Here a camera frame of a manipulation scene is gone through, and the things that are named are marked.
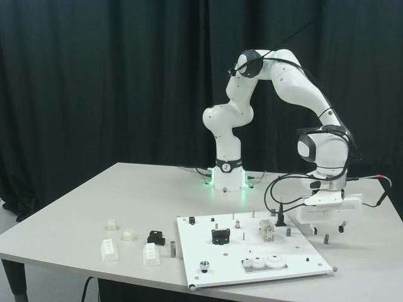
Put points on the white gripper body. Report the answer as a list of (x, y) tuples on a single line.
[(330, 212)]

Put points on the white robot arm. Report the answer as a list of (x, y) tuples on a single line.
[(277, 78)]

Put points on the black USB plug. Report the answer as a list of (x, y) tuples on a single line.
[(280, 218)]

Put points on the short metal peg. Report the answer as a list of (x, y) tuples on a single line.
[(288, 232)]

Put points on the beige Ethernet plug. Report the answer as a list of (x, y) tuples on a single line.
[(266, 230)]

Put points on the white large gear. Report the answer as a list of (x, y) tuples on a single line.
[(274, 262)]

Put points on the white medium gear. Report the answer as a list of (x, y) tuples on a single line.
[(258, 263)]

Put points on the white small gear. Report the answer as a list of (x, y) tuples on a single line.
[(248, 262)]

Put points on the metal BNC plug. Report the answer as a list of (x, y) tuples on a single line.
[(238, 224)]

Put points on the black D-SUB plug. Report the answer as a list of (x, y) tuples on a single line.
[(221, 237), (156, 238)]

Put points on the metal bolt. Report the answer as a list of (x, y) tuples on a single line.
[(205, 266)]

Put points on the black waterproof plug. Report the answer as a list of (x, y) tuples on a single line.
[(191, 220)]

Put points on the tall metal round peg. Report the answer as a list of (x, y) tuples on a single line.
[(172, 249)]

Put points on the tall white holder with holes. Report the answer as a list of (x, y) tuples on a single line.
[(109, 250), (151, 255)]

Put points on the small white holder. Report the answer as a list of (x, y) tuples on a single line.
[(130, 235), (114, 225)]

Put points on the black curtain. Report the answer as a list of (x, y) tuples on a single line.
[(94, 78)]

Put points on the black table leg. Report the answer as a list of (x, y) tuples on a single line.
[(14, 280)]

